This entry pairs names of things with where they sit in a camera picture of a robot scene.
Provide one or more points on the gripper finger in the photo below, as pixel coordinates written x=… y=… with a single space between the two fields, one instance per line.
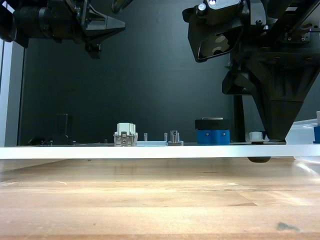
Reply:
x=237 y=83
x=282 y=82
x=115 y=25

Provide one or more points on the blue mount with black disc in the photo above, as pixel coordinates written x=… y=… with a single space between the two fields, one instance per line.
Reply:
x=212 y=136

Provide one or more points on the white board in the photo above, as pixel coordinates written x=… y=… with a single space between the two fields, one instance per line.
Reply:
x=150 y=152

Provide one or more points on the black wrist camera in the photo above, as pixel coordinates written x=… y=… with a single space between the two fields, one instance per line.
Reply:
x=212 y=47

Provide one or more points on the beige connector housing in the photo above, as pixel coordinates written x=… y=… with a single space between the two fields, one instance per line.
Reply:
x=125 y=135

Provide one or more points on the black pillar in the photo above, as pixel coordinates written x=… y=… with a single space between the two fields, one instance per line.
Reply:
x=238 y=117

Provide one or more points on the blue and white connector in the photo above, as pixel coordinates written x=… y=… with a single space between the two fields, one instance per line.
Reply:
x=317 y=135

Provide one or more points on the clear plastic tub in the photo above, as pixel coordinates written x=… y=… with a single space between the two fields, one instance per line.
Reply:
x=302 y=135

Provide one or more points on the clear plastic block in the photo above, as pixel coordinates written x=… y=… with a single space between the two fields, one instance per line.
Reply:
x=152 y=143

